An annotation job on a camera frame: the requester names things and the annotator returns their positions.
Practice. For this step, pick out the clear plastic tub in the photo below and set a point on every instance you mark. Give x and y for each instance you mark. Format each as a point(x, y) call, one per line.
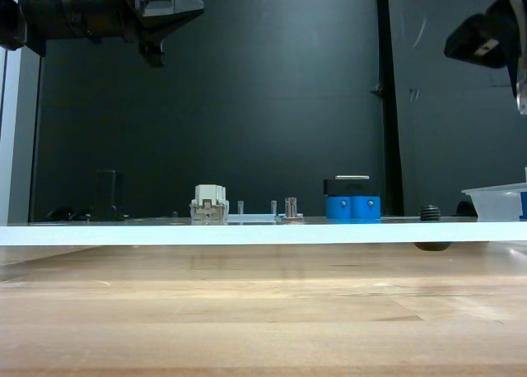
point(494, 204)

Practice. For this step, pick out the black d-sub connector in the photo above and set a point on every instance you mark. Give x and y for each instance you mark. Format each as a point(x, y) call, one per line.
point(348, 187)

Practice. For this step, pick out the white mounting board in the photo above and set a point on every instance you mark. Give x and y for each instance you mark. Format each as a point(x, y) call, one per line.
point(263, 235)

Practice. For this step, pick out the black rubber foot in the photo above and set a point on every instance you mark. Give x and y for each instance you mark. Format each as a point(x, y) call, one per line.
point(430, 247)

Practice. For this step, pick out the black upright post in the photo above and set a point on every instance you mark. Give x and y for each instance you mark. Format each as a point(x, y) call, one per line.
point(389, 126)

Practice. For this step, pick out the silver mounting block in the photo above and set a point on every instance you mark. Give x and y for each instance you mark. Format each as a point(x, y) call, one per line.
point(251, 219)

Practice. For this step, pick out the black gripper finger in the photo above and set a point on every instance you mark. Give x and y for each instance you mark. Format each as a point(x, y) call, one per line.
point(185, 3)
point(164, 25)
point(514, 76)

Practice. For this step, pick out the black knurled screw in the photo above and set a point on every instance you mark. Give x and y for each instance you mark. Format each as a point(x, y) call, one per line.
point(430, 212)

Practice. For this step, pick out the blue connector mount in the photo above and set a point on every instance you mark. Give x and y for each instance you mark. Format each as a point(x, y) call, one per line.
point(353, 210)

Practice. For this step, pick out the small metal connector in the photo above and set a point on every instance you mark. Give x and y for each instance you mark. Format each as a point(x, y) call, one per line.
point(291, 210)

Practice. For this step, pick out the small grey post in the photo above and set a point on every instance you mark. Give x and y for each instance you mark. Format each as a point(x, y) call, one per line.
point(273, 207)
point(241, 207)

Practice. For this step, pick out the beige connector housing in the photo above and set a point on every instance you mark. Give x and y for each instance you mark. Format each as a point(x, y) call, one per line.
point(209, 204)

